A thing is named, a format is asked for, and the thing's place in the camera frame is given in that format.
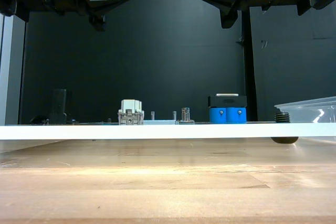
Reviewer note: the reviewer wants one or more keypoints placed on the black building column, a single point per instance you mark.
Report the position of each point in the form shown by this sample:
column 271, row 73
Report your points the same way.
column 249, row 77

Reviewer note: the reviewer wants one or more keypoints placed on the black clamp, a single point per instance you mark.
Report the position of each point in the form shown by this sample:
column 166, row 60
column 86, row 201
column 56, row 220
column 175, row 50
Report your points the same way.
column 61, row 103

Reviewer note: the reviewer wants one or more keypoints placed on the grey connector housing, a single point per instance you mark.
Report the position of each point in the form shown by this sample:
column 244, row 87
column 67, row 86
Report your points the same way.
column 130, row 108

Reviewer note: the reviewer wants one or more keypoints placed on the small metal connector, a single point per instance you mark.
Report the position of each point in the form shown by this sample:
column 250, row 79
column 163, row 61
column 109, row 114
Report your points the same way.
column 186, row 115

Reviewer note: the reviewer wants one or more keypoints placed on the large black threaded stud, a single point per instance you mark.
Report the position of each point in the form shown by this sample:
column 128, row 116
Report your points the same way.
column 282, row 117

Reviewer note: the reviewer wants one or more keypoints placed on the clear plastic tub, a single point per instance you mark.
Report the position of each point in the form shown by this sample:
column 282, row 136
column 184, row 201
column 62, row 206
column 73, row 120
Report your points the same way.
column 315, row 108

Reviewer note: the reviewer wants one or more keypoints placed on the white board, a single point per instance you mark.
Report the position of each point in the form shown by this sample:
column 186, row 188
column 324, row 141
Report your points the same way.
column 157, row 132

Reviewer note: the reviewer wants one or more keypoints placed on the black round foot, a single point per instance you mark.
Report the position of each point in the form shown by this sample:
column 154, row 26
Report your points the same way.
column 284, row 140

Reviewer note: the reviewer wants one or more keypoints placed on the silver window frame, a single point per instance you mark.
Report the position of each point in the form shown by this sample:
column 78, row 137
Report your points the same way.
column 8, row 77

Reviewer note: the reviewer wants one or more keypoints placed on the blue and black connector mount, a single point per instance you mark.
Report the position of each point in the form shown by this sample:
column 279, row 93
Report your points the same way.
column 227, row 115

